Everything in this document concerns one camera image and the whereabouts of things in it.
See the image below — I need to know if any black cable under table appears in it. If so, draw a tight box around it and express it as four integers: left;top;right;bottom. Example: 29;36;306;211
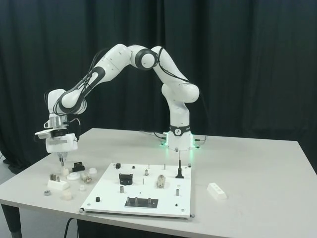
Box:
64;217;76;238

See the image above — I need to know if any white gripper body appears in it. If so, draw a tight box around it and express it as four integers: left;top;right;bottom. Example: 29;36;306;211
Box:
45;133;78;154

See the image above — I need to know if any black curtain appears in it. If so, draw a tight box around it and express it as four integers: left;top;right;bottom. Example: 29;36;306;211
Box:
0;0;317;165

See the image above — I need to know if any black forearm cable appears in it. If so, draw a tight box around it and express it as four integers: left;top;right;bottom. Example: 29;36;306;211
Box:
53;46;117;118

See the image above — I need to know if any white task board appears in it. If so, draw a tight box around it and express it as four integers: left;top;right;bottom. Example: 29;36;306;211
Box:
79;162;196;219

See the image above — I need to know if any white peg holder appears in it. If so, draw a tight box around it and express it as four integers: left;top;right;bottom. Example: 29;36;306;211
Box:
47;179;71;193

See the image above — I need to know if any white three-hole holder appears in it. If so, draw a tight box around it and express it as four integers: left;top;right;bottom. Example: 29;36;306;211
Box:
207;182;227;200

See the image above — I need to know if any flat white mounting plate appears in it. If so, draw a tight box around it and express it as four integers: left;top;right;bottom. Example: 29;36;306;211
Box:
34;129;55;137

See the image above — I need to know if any black table leg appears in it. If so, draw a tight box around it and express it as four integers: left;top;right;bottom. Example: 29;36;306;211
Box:
0;203;21;238

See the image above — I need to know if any black upper arm cable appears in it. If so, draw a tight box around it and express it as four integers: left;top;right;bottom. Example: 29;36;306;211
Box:
157;46;208;150

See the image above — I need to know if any black D-SUB plug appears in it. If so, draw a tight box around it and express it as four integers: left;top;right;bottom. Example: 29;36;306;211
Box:
72;162;86;173

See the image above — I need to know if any black base cable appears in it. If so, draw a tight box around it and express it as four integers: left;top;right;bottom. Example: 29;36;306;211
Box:
139;130;169;140

